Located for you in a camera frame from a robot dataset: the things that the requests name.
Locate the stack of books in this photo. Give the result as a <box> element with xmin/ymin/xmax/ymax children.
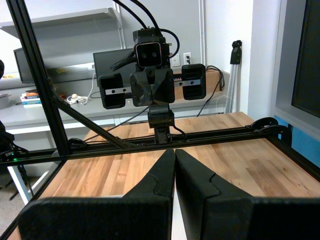
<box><xmin>19</xmin><ymin>91</ymin><xmax>43</xmax><ymax>109</ymax></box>

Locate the white cable bundle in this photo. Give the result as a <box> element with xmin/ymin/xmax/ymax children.
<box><xmin>66</xmin><ymin>93</ymin><xmax>90</xmax><ymax>106</ymax></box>

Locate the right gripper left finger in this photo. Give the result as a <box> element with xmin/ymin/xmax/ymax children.
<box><xmin>18</xmin><ymin>148</ymin><xmax>176</xmax><ymax>240</ymax></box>

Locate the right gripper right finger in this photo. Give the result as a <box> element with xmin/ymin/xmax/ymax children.
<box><xmin>174</xmin><ymin>149</ymin><xmax>320</xmax><ymax>240</ymax></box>

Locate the white task board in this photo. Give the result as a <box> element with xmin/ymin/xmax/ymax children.
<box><xmin>171</xmin><ymin>191</ymin><xmax>188</xmax><ymax>240</ymax></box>

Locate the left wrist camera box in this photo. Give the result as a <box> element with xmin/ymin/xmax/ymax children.
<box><xmin>132</xmin><ymin>28</ymin><xmax>171</xmax><ymax>69</ymax></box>

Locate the cardboard box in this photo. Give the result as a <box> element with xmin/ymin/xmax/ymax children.
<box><xmin>172</xmin><ymin>67</ymin><xmax>224</xmax><ymax>100</ymax></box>

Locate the black and silver tripod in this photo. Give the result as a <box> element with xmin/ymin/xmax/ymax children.
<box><xmin>224</xmin><ymin>39</ymin><xmax>244</xmax><ymax>115</ymax></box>

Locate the black equipment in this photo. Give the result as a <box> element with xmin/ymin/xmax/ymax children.
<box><xmin>0</xmin><ymin>119</ymin><xmax>29</xmax><ymax>163</ymax></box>

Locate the large dark monitor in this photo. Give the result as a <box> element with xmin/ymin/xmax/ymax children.
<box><xmin>92</xmin><ymin>48</ymin><xmax>138</xmax><ymax>81</ymax></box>

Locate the black table frame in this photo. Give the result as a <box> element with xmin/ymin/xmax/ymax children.
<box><xmin>0</xmin><ymin>0</ymin><xmax>320</xmax><ymax>240</ymax></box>

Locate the grey desk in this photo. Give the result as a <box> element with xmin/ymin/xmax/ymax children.
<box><xmin>0</xmin><ymin>98</ymin><xmax>232</xmax><ymax>131</ymax></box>

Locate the white wall switch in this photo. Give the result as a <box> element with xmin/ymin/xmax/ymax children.
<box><xmin>170</xmin><ymin>53</ymin><xmax>181</xmax><ymax>67</ymax></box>

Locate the small dark monitor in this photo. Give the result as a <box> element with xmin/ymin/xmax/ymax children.
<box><xmin>13</xmin><ymin>47</ymin><xmax>38</xmax><ymax>85</ymax></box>

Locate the grey wall shelf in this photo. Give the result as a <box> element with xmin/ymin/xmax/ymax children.
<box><xmin>0</xmin><ymin>6</ymin><xmax>126</xmax><ymax>51</ymax></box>

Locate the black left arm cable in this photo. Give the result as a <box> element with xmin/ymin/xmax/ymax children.
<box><xmin>109</xmin><ymin>0</ymin><xmax>181</xmax><ymax>72</ymax></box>

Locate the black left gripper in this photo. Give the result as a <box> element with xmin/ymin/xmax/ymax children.
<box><xmin>97</xmin><ymin>63</ymin><xmax>207</xmax><ymax>110</ymax></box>

